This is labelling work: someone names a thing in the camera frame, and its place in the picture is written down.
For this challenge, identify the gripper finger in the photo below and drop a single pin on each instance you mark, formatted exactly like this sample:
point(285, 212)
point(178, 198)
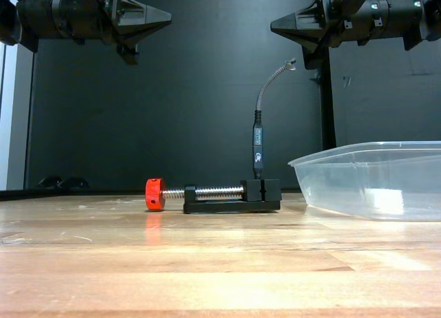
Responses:
point(305, 21)
point(306, 41)
point(138, 13)
point(138, 32)

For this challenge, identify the clear plastic tub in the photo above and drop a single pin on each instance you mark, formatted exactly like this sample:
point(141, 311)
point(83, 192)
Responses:
point(330, 194)

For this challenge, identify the black clamp with orange knob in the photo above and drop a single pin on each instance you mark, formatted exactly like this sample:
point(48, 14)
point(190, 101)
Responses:
point(262, 192)

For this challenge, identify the small white block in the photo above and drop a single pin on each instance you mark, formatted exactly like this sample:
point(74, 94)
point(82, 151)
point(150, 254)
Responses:
point(384, 201)

